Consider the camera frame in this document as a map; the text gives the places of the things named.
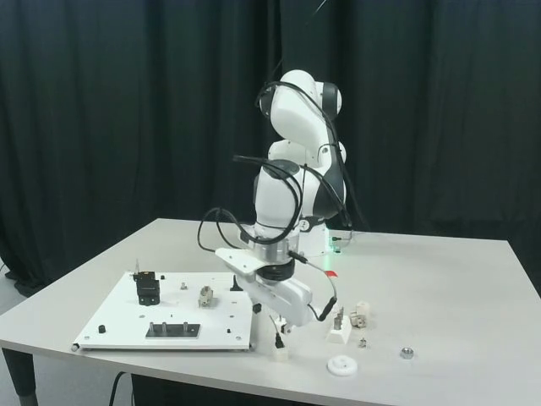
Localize white large gear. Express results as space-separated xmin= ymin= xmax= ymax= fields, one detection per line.
xmin=325 ymin=356 xmax=358 ymax=377

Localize black looped wrist cable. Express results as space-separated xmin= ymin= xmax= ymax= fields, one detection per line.
xmin=197 ymin=206 xmax=255 ymax=255

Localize black D-SUB plug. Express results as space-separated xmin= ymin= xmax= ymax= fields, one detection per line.
xmin=132 ymin=270 xmax=162 ymax=308

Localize thin black rod on wire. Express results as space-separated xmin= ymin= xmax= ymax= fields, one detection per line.
xmin=290 ymin=250 xmax=341 ymax=324

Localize black curtains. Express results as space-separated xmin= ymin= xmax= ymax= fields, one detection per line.
xmin=0 ymin=0 xmax=541 ymax=293

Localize dark table leg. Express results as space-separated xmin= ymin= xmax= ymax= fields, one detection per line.
xmin=0 ymin=346 xmax=36 ymax=406

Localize black cable under table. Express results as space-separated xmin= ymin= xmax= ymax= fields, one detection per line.
xmin=109 ymin=370 xmax=133 ymax=406

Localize white peg holder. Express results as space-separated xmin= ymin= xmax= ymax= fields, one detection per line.
xmin=325 ymin=315 xmax=352 ymax=345

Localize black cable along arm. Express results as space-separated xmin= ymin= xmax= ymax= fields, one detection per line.
xmin=233 ymin=80 xmax=369 ymax=233

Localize white task board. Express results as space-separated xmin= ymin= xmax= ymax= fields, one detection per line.
xmin=72 ymin=270 xmax=257 ymax=353

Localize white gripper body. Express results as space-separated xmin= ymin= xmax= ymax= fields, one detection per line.
xmin=243 ymin=275 xmax=316 ymax=330

